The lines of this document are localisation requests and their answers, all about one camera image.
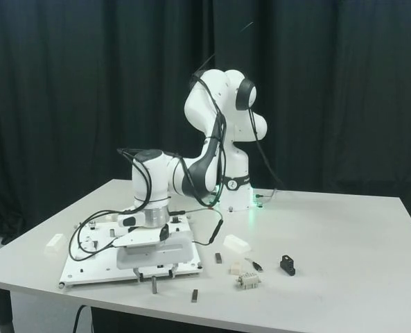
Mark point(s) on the black D-SUB plug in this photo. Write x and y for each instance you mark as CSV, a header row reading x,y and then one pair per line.
x,y
287,265

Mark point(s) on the beige waterproof plug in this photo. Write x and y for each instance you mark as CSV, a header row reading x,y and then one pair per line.
x,y
245,280

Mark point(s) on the black curtain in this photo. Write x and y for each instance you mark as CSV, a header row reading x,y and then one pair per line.
x,y
52,86

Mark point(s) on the metal square peg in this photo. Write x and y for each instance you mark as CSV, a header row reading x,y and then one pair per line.
x,y
194,294
218,258

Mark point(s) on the white task board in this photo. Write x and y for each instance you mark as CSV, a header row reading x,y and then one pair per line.
x,y
87,268

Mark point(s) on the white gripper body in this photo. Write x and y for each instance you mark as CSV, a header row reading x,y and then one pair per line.
x,y
156,255

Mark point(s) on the long white holder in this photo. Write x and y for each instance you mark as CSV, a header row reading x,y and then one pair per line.
x,y
56,244
238,243

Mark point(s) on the small white holder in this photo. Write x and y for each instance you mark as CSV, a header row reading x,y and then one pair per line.
x,y
236,268

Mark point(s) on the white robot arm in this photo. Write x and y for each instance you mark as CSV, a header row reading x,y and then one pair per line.
x,y
240,163

